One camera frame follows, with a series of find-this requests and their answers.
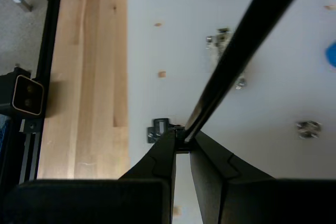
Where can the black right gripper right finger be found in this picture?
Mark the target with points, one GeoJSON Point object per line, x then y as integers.
{"type": "Point", "coordinates": [275, 203]}

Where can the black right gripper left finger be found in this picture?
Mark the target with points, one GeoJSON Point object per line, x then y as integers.
{"type": "Point", "coordinates": [86, 203]}

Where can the silver metal connector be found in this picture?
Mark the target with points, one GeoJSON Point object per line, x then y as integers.
{"type": "Point", "coordinates": [219, 41]}
{"type": "Point", "coordinates": [242, 83]}
{"type": "Point", "coordinates": [308, 129]}

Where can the black USB hub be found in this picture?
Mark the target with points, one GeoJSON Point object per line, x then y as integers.
{"type": "Point", "coordinates": [160, 125]}

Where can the blue screen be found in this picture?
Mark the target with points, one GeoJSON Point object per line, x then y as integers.
{"type": "Point", "coordinates": [4, 142]}

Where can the blue round part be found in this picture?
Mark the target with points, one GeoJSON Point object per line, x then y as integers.
{"type": "Point", "coordinates": [332, 54]}

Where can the white board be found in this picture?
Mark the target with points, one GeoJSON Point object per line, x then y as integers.
{"type": "Point", "coordinates": [170, 51]}

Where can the black fixed depth camera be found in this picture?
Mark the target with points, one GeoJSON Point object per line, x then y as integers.
{"type": "Point", "coordinates": [27, 95]}

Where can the black aluminium frame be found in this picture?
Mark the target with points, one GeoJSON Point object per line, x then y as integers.
{"type": "Point", "coordinates": [50, 37]}

